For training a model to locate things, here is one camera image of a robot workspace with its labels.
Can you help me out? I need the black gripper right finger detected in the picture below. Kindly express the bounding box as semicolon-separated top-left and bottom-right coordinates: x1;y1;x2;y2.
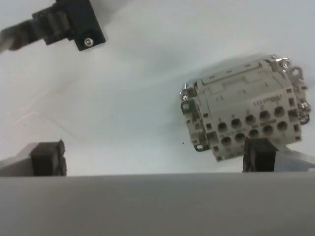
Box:
242;137;315;173

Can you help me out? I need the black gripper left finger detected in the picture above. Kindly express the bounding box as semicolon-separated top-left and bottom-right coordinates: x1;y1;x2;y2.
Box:
0;139;67;177

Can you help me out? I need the beige waterproof plug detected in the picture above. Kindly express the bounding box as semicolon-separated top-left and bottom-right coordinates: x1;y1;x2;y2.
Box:
180;53;311;163

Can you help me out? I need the black USB plug grey cable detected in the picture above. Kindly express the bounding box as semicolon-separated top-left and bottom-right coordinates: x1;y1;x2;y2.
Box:
0;4;74;54

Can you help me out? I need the white task board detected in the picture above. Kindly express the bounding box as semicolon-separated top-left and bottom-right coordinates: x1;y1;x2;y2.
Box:
0;0;315;177

